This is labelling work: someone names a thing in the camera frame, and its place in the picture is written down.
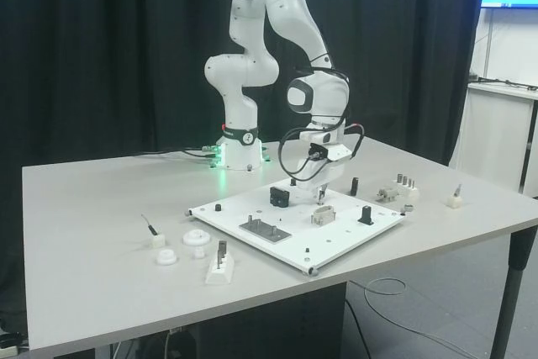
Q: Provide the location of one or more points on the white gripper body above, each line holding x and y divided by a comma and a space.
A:
315, 174

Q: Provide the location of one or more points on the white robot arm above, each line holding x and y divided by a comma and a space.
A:
239, 81

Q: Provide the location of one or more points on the black rod with red tag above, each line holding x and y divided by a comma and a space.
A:
360, 140

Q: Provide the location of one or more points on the white task board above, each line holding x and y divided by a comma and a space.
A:
294, 228

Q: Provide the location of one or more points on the grey D-SUB plug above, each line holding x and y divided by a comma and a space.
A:
386, 194

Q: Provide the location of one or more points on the white round peg holder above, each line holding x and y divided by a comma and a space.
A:
409, 193

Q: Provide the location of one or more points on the small metal bolt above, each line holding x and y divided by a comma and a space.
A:
408, 208

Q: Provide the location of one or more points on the metal square peg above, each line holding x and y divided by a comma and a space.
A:
222, 249

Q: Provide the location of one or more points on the white large gear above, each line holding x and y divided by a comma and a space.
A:
196, 238

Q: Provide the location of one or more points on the white square peg holder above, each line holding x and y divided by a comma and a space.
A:
219, 275

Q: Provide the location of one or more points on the white small gear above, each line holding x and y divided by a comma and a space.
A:
198, 253

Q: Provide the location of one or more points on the small white plug holder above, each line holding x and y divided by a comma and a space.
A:
454, 201
157, 242

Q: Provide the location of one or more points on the small grey plug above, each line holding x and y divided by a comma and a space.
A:
457, 190

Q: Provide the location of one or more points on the white medium gear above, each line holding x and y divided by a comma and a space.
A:
166, 258

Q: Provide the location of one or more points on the white cabinet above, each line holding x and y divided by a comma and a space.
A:
496, 136

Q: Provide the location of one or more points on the dark grey table leg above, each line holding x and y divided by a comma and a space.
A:
510, 291

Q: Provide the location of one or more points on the black curtain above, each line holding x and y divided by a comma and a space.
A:
105, 60

